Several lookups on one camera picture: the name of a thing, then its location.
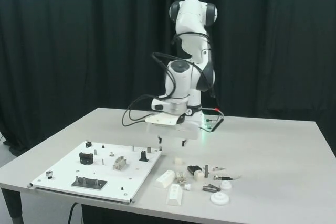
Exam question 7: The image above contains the grey metal plug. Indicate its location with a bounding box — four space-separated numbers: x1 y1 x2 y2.
175 171 188 184

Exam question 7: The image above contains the long white peg holder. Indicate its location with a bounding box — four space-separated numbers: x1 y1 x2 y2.
165 184 184 206
155 169 176 189

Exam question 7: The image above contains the black curtain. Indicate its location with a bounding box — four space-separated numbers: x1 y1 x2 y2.
0 0 336 147

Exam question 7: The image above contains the flat white mounting plate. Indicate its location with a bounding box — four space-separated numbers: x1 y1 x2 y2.
145 113 184 126

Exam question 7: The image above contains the white large gear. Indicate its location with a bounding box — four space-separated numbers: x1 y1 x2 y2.
209 193 230 205

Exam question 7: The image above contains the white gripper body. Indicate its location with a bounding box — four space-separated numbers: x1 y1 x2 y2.
148 121 200 141

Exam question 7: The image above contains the white task board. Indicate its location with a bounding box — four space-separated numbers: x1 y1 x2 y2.
28 140 164 205

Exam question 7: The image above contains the dark table leg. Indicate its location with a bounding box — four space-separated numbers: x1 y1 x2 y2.
1 187 24 224

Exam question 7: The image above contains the black floor cable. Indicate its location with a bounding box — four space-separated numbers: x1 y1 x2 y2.
68 202 82 224

